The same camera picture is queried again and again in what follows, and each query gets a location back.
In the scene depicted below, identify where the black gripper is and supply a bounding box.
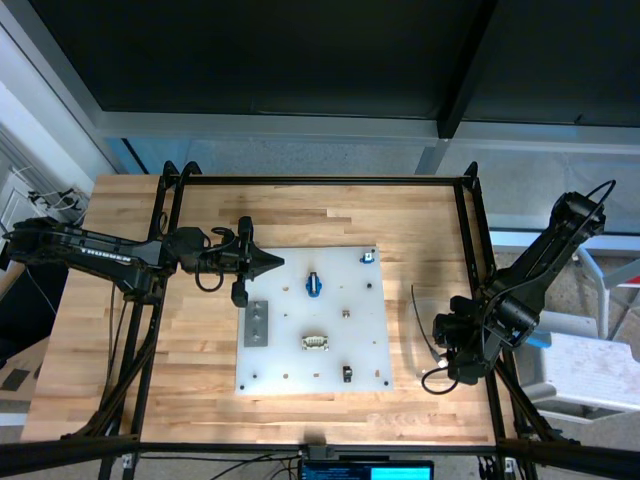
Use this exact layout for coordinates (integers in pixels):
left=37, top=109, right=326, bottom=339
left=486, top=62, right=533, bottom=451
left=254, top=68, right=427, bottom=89
left=432, top=294, right=489, bottom=387
left=219, top=215, right=286, bottom=308

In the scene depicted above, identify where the clear plastic tub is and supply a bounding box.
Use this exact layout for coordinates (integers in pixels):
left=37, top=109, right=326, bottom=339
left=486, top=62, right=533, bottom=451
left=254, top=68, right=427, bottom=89
left=405, top=294, right=484, bottom=384

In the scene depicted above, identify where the large blue socket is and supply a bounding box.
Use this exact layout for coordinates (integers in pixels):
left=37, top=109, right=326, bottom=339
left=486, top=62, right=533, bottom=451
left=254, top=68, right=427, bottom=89
left=303, top=271, right=325, bottom=299

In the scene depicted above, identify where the grey metal plate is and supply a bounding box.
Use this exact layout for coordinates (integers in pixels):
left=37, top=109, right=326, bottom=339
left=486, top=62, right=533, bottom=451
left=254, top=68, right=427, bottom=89
left=243, top=300, right=271, bottom=348

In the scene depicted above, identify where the white board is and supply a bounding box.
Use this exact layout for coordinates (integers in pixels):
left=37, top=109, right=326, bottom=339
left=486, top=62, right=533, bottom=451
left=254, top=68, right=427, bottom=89
left=234, top=244, right=396, bottom=399

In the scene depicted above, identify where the white plastic stool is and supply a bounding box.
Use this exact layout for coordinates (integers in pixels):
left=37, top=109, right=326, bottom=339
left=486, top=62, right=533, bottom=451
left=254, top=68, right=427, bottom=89
left=509, top=305, right=640, bottom=426

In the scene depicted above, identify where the blue laptop screen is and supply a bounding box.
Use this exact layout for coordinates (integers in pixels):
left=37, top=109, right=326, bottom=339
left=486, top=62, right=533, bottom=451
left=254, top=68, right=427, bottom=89
left=298, top=459, right=435, bottom=480

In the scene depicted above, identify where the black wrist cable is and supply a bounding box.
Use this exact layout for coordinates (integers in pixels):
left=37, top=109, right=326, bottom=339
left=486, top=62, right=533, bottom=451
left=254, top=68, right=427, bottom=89
left=421, top=359, right=459, bottom=397

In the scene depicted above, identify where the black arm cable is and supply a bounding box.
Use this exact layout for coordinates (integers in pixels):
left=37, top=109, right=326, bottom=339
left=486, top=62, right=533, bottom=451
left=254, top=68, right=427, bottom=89
left=582, top=178, right=618, bottom=224
left=193, top=226, right=236, bottom=293

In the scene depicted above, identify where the black metal frame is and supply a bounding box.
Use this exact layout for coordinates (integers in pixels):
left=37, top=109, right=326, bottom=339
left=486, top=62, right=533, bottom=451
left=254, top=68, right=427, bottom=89
left=0, top=159, right=640, bottom=480

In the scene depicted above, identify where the white metal tube frame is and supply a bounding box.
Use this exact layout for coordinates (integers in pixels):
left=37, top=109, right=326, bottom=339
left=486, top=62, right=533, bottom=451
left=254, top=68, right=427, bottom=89
left=574, top=244, right=640, bottom=346

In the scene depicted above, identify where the white and black cable bundle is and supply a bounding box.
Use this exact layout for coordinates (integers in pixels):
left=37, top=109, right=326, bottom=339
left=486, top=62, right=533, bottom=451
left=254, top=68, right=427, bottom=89
left=24, top=187, right=84, bottom=212

